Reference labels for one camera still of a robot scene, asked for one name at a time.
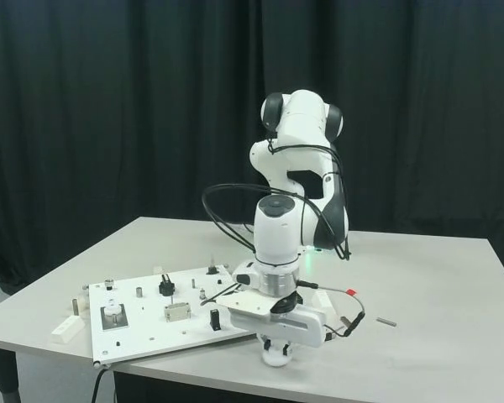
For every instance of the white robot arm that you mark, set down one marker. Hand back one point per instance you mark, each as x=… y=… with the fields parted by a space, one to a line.
x=277 y=235

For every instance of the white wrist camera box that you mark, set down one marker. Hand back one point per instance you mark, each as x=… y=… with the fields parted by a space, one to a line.
x=245 y=276

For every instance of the black waterproof plug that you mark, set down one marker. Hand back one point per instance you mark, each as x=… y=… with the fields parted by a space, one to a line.
x=166 y=287

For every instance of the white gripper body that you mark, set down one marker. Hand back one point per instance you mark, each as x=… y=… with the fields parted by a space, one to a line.
x=294 y=327

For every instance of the metal round peg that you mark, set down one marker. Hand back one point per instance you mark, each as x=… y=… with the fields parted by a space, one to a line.
x=387 y=322

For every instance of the metal BNC plug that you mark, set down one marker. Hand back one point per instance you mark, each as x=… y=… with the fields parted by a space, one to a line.
x=108 y=284

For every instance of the white large gear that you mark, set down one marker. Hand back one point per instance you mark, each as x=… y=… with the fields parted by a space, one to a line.
x=277 y=361

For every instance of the white small holder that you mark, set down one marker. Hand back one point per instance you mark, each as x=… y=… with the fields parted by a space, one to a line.
x=82 y=303

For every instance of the black curtain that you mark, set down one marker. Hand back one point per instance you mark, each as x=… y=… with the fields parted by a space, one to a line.
x=109 y=105

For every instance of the white medium gear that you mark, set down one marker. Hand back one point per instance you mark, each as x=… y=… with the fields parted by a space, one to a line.
x=114 y=310

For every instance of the black table leg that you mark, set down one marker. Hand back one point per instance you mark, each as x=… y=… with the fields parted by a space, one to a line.
x=0 y=373

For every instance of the white long holder block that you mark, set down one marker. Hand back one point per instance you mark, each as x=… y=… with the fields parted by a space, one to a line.
x=69 y=329

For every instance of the white task board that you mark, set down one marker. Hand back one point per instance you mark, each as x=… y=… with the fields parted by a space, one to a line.
x=151 y=319

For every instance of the flat white mounting plate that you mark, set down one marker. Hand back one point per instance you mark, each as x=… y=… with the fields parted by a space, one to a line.
x=243 y=304

